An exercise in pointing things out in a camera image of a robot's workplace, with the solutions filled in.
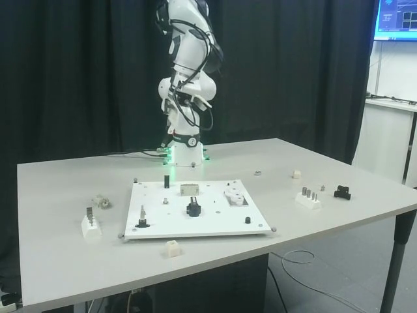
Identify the black forearm cable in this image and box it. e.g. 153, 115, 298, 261
156, 6, 225, 95

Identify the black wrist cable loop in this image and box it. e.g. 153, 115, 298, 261
171, 86, 214, 131

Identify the grey loose cable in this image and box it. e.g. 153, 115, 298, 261
268, 249, 395, 309

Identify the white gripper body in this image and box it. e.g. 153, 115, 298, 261
165, 110, 180, 134

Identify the black base cable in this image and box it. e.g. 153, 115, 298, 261
106, 148, 170, 158

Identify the black curtain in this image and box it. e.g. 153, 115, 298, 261
0, 0, 381, 294

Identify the white square peg holder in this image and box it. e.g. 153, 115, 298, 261
80, 215, 104, 243

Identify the black plug holder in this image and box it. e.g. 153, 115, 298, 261
334, 185, 353, 200

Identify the blue screen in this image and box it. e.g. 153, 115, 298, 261
373, 0, 417, 42

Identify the white task board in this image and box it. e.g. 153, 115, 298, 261
119, 177, 278, 243

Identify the thin black cable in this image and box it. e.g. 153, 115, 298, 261
364, 93, 417, 106

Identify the black table leg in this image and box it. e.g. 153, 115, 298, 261
380, 208, 410, 313

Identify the white round peg holder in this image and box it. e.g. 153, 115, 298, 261
295, 192, 323, 211

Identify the flat white mounting plate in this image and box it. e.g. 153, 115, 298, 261
192, 97, 213, 112

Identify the white cabinet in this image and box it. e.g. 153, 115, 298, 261
353, 97, 417, 189

